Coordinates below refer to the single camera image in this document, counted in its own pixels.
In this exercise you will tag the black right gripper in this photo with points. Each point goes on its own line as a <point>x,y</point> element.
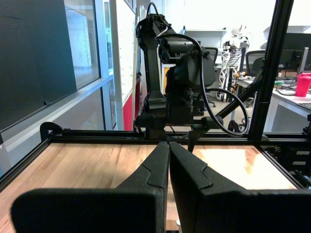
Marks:
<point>182,106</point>

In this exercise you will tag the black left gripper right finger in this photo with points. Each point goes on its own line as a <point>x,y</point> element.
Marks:
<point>243,211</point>

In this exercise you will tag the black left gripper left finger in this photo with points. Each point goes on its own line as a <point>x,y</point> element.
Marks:
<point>97,211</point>

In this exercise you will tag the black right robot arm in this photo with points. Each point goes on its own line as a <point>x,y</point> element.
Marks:
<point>153,72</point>

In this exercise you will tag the black office chair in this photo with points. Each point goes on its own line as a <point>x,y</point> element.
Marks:
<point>253,63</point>
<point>212,53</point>

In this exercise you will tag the white lattice robot figure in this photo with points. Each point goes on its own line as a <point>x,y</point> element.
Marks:
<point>229,60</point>

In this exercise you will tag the white board panel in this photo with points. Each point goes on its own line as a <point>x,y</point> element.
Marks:
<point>126,48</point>

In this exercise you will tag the white office desk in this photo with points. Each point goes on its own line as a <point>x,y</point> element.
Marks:
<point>286,102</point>

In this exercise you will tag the pink plastic cup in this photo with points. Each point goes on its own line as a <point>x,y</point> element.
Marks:
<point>303,85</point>

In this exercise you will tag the dark computer monitor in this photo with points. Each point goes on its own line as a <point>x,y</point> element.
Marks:
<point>296,48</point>

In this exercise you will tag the black table frame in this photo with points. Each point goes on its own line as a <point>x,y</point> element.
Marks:
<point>271,72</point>

